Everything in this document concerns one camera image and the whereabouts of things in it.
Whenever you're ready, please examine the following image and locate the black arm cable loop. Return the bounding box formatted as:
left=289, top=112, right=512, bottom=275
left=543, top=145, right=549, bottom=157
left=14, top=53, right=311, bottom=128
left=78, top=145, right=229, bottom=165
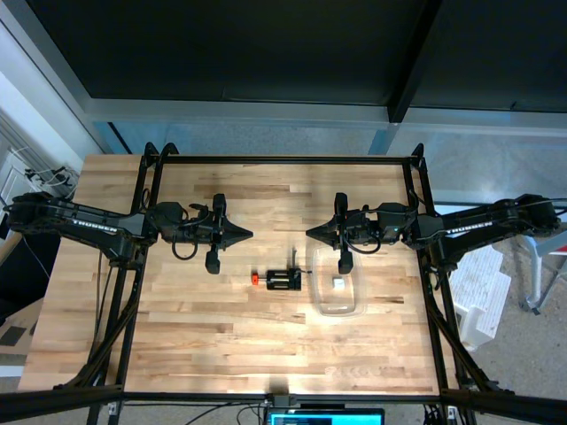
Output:
left=171, top=236, right=199, bottom=261
left=343, top=236, right=383, bottom=255

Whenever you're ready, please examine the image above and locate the white and black cable bundle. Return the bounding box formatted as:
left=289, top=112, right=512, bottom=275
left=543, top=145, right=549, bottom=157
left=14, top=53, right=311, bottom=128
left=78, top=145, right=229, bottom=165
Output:
left=24, top=166, right=74, bottom=189

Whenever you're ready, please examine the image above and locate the black vise with orange knob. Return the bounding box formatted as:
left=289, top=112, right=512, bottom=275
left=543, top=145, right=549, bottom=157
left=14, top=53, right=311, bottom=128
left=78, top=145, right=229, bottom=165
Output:
left=251, top=267, right=303, bottom=292

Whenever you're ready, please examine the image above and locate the clear plastic tub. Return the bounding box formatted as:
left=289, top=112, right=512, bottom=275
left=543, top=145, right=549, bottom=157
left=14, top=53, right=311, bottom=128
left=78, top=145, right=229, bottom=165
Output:
left=308, top=245, right=368, bottom=318

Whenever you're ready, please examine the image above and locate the brown cardboard box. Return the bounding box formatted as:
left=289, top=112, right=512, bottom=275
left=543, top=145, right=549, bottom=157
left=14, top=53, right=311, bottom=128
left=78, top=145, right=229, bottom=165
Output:
left=0, top=296, right=45, bottom=355

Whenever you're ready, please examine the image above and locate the grey metal chair frame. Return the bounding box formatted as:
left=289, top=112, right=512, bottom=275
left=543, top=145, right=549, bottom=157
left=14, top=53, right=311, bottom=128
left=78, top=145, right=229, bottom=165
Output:
left=518, top=232, right=567, bottom=316

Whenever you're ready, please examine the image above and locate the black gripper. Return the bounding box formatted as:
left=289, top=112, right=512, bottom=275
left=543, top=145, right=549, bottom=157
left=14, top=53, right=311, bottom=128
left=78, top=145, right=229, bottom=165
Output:
left=306, top=192, right=379, bottom=274
left=185, top=193, right=254, bottom=274

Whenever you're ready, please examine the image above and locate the black metal frame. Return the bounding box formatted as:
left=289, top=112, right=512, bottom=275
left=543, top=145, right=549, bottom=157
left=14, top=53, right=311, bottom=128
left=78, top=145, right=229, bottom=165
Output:
left=0, top=141, right=567, bottom=425

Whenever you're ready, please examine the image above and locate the white plastic step stool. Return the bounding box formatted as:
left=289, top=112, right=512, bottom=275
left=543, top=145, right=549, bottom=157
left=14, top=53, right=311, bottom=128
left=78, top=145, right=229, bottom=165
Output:
left=449, top=245, right=513, bottom=353

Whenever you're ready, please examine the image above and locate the laptop screen with blue edge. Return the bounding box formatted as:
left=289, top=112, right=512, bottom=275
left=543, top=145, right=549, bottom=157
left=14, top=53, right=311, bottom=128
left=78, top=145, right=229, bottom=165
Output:
left=265, top=407, right=385, bottom=425

